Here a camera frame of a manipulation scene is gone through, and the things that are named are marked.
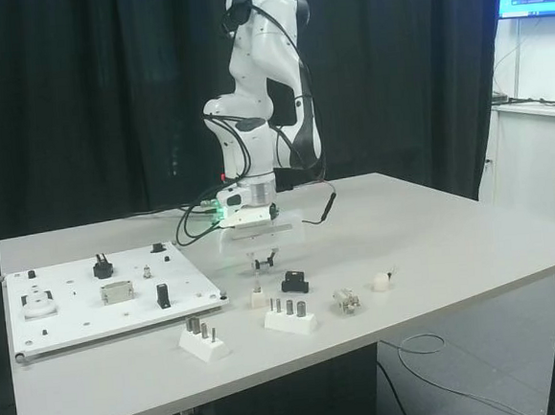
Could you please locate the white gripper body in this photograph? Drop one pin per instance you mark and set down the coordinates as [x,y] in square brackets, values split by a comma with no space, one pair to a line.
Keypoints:
[261,241]

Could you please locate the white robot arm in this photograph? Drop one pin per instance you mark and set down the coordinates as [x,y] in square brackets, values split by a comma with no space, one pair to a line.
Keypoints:
[248,75]

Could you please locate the small metal plug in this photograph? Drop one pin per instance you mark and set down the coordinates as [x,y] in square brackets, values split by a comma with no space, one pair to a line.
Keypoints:
[256,282]

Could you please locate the flat white mounting plate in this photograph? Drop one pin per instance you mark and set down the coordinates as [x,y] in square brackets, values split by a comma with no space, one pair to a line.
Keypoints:
[249,218]

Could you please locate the black D-SUB plug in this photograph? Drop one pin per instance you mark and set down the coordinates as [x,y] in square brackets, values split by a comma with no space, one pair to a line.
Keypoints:
[294,283]

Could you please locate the small white holder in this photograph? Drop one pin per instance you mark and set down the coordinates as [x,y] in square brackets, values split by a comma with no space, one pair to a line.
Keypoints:
[257,300]

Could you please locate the thin metal round peg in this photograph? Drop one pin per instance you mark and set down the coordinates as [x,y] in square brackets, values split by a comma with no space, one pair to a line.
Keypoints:
[272,305]

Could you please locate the small metal round peg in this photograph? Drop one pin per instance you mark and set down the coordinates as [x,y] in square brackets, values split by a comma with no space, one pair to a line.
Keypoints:
[279,306]

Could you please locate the medium metal round peg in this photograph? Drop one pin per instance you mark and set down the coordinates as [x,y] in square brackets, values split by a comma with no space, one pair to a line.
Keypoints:
[289,308]

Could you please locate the large metal round peg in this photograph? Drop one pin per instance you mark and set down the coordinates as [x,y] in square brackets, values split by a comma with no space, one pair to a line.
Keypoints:
[301,309]

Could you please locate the white round peg holder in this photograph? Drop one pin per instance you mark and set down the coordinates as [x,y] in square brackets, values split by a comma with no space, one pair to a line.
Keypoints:
[291,324]

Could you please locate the thin metal square peg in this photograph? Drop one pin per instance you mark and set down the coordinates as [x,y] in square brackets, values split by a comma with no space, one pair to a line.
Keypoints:
[214,335]

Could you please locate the beige metal connector plug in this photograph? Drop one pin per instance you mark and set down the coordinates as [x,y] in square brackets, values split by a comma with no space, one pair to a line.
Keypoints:
[346,302]

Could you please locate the medium metal square peg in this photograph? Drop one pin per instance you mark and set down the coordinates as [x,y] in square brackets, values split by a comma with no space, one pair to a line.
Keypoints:
[191,326]

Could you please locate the white square peg holder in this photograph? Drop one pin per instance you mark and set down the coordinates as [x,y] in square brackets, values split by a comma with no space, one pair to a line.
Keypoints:
[204,349]

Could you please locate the white round plug holder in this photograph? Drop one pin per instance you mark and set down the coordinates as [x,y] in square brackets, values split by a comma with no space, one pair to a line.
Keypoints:
[380,282]

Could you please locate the white task board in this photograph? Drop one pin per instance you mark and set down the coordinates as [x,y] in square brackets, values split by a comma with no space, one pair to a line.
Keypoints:
[84,319]

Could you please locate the black curtain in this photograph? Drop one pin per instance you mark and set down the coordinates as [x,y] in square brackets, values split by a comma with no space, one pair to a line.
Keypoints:
[393,88]

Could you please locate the white medium gear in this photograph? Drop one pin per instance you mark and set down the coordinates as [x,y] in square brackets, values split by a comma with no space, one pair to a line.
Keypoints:
[39,298]

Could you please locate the white small gear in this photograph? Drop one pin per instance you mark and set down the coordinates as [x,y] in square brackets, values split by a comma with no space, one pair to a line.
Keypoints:
[36,287]

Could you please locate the white large gear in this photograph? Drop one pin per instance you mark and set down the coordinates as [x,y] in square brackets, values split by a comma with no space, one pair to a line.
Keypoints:
[36,312]

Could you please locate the white cabinet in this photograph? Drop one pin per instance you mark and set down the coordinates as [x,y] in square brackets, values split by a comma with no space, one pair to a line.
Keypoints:
[529,163]

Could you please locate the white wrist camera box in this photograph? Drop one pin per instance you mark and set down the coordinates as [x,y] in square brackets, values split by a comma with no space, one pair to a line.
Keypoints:
[232,199]

